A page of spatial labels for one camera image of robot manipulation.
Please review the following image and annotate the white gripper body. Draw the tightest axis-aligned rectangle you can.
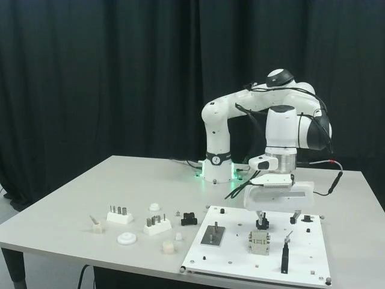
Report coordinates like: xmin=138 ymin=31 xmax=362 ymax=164
xmin=243 ymin=181 xmax=316 ymax=213

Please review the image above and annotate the grey waterproof plug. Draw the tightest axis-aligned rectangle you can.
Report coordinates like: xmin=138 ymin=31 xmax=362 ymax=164
xmin=248 ymin=230 xmax=271 ymax=248

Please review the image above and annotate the black USB plug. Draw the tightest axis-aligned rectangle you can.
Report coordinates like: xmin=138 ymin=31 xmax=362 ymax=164
xmin=280 ymin=231 xmax=294 ymax=274

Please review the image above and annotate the small white box dark window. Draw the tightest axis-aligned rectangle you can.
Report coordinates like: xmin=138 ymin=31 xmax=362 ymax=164
xmin=248 ymin=154 xmax=279 ymax=171

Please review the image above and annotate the white task board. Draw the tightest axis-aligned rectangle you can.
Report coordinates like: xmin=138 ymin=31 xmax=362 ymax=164
xmin=179 ymin=204 xmax=334 ymax=285

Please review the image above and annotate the black D-SUB plug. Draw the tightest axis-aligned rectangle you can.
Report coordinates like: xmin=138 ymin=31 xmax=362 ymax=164
xmin=180 ymin=211 xmax=199 ymax=227

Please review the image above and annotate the white square peg holder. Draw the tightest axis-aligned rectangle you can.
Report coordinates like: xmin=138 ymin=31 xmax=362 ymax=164
xmin=143 ymin=221 xmax=172 ymax=235

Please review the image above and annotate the white large gear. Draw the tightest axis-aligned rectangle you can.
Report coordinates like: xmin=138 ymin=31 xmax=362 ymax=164
xmin=117 ymin=232 xmax=138 ymax=246

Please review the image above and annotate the black control cabinet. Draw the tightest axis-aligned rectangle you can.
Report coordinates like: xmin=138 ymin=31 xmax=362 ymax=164
xmin=93 ymin=266 xmax=189 ymax=289

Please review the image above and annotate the white round peg holder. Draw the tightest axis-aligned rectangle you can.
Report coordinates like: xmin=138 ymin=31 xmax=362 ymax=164
xmin=106 ymin=211 xmax=134 ymax=225

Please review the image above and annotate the black curtain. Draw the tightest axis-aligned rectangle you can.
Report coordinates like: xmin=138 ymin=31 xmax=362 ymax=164
xmin=0 ymin=0 xmax=385 ymax=211

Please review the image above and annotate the black table leg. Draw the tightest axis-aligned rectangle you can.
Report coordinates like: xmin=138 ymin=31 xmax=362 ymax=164
xmin=0 ymin=247 xmax=25 ymax=289

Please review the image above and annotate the flat white camera plate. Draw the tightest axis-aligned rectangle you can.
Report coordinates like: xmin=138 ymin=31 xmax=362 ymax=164
xmin=250 ymin=173 xmax=295 ymax=191

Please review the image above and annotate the black camera cable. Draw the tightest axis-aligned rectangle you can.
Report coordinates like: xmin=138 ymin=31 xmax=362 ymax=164
xmin=224 ymin=168 xmax=262 ymax=200

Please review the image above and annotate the black foot cable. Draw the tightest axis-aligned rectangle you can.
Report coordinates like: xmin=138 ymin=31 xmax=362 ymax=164
xmin=171 ymin=158 xmax=205 ymax=171

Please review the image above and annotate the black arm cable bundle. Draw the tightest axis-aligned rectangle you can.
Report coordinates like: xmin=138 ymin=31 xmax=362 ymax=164
xmin=234 ymin=81 xmax=335 ymax=157

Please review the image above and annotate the thick black cable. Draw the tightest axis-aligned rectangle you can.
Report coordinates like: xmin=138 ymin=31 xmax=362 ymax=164
xmin=78 ymin=264 xmax=94 ymax=289

